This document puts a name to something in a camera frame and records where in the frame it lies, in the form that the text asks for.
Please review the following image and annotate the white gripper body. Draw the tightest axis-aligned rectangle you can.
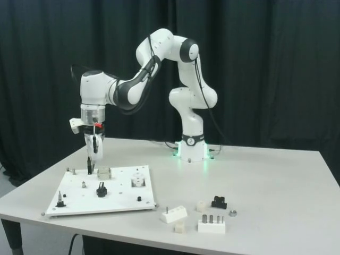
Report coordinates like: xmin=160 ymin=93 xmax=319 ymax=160
xmin=84 ymin=132 xmax=104 ymax=162

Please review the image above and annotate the white sloped peg holder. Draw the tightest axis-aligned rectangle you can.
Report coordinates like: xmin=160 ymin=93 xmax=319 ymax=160
xmin=159 ymin=205 xmax=188 ymax=223

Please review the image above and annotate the white long peg holder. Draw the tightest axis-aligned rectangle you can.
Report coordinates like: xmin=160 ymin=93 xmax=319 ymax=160
xmin=198 ymin=219 xmax=226 ymax=234

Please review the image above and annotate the black rod with red tag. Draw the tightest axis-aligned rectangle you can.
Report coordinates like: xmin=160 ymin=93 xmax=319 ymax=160
xmin=92 ymin=122 xmax=103 ymax=154

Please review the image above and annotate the black USB plug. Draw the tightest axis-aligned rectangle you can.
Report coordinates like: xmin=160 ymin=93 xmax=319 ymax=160
xmin=95 ymin=182 xmax=109 ymax=199

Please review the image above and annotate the white task board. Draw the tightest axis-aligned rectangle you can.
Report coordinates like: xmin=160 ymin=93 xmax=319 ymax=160
xmin=45 ymin=165 xmax=157 ymax=219

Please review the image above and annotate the black table leg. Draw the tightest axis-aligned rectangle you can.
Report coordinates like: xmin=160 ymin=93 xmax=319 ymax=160
xmin=0 ymin=218 xmax=23 ymax=255

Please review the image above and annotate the black curtain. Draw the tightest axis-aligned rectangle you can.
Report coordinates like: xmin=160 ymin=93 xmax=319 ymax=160
xmin=0 ymin=0 xmax=340 ymax=184

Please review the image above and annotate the black D-SUB plug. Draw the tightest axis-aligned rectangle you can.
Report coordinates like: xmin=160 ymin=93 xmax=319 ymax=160
xmin=211 ymin=195 xmax=228 ymax=209

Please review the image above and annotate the silver wrist ring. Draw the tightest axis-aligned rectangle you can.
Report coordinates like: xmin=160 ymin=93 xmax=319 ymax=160
xmin=80 ymin=106 xmax=106 ymax=126

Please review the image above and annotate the black base cable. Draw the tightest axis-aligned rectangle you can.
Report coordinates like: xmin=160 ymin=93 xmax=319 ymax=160
xmin=150 ymin=139 xmax=179 ymax=150

